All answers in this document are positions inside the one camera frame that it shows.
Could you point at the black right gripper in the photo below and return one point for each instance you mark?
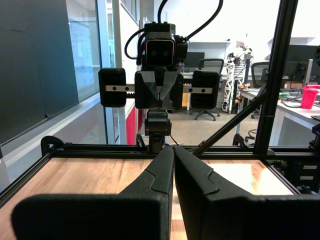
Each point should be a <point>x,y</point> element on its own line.
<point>112,77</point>

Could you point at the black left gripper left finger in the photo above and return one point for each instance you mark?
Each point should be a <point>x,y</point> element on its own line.
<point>100,215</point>

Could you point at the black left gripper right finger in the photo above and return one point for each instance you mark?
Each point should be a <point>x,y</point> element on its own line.
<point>237,217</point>

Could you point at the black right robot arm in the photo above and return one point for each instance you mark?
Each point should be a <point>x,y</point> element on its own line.
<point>158,125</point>

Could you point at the white partition with red base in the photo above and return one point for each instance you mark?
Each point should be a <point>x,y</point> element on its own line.
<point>130,125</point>

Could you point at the black computer monitor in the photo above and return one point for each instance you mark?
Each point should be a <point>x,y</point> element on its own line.
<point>195,59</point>
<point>300,55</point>

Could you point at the black mesh office chair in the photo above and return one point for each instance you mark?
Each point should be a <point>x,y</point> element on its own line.
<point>258,72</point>
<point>212,64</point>

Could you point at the white lattice stand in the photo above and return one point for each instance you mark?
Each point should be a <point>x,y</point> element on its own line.
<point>226,95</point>

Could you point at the black electronics box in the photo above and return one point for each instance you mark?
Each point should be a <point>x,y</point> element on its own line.
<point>300,172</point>

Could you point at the white office desk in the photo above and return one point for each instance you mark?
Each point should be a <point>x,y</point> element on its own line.
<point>295,115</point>

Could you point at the red plastic cup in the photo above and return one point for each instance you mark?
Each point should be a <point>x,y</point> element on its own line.
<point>308,97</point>

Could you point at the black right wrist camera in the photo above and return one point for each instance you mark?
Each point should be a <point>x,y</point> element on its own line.
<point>160,53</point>

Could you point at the black frame clamp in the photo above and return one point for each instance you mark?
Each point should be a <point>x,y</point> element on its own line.
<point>47,140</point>
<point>237,137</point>

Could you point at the black aluminium frame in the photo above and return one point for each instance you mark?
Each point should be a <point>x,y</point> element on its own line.
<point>276,75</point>

